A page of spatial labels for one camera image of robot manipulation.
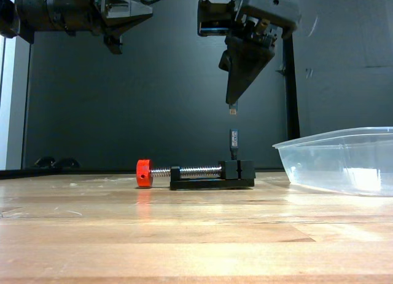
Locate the black USB socket adapter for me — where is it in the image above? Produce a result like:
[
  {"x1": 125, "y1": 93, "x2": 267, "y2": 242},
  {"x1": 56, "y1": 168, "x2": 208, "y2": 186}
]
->
[{"x1": 228, "y1": 128, "x2": 241, "y2": 161}]

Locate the clear plastic container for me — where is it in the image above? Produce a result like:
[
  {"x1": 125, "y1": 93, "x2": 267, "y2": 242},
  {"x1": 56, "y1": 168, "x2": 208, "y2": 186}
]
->
[{"x1": 272, "y1": 126, "x2": 393, "y2": 199}]

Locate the black vise with orange knob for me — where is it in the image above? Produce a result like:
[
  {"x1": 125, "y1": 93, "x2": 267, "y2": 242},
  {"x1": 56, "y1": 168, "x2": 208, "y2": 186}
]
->
[{"x1": 136, "y1": 159, "x2": 256, "y2": 191}]

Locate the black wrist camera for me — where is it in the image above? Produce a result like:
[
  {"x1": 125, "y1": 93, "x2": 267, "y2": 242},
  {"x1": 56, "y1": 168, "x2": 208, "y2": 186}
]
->
[{"x1": 197, "y1": 0, "x2": 239, "y2": 37}]

